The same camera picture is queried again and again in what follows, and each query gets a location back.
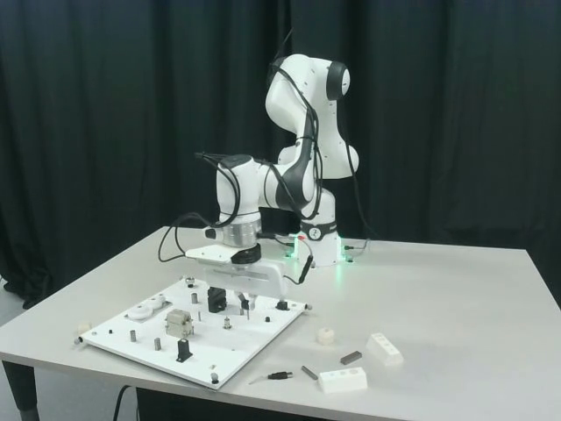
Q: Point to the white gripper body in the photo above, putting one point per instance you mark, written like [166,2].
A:
[267,276]

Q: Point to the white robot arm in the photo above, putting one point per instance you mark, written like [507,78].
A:
[289,109]

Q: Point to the black box behind arm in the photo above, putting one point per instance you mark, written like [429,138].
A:
[276,221]

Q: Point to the small metal peg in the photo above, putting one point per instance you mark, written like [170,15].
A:
[309,372]

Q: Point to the dark metal square peg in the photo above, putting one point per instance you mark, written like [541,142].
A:
[351,357]

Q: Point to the white peg holder with holes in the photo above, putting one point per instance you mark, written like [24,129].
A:
[342,380]
[385,348]

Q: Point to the metal BNC plug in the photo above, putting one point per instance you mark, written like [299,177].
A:
[227,323]

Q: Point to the metal bolt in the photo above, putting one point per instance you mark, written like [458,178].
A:
[190,280]

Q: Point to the metal D-SUB plug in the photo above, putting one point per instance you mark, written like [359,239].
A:
[179,324]

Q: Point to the white task board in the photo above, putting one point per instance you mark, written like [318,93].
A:
[228,351]

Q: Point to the white medium gear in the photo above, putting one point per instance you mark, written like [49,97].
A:
[158,302]

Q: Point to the white large gear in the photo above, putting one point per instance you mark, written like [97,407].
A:
[141,313]

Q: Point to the black USB plug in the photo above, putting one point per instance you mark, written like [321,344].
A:
[280,375]

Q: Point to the white cylindrical gear part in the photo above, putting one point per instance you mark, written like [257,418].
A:
[325,337]

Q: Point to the black table leg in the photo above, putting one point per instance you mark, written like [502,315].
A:
[17,390]

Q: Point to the black curtain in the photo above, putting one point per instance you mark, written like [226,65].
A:
[109,109]

